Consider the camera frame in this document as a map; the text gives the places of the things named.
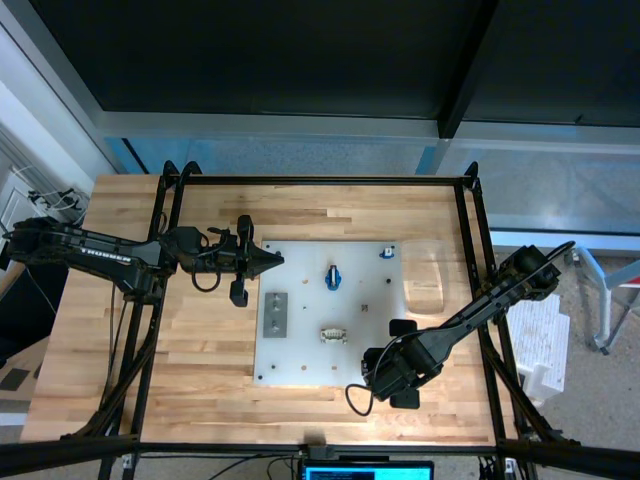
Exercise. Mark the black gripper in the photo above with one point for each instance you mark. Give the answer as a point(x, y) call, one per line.
point(380, 372)
point(235, 260)

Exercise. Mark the brown cardboard box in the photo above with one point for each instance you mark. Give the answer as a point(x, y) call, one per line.
point(25, 360)

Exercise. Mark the blue white clamp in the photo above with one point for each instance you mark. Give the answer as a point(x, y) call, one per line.
point(387, 252)

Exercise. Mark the blue round socket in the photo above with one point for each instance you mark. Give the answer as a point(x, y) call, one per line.
point(332, 279)

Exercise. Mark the black camera box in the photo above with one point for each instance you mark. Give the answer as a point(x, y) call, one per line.
point(316, 447)

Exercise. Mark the grey metal caster stand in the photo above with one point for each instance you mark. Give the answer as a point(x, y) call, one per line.
point(606, 315)

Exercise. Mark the screen with blue edge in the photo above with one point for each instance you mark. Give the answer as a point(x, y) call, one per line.
point(365, 472)

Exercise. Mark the grey metal plate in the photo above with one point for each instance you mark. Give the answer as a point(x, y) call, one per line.
point(275, 315)

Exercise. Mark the black aluminium frame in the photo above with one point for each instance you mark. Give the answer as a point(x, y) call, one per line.
point(320, 180)

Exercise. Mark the white task board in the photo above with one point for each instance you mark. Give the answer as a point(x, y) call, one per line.
point(310, 350)

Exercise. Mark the clear plastic tub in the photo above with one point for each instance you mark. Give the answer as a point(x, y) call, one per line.
point(424, 265)

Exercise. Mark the beige connector housing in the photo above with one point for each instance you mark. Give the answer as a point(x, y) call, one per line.
point(334, 336)

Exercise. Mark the white foam packing block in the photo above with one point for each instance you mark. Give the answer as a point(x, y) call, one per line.
point(542, 345)

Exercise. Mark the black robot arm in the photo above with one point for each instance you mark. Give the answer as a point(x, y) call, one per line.
point(100, 249)
point(460, 318)

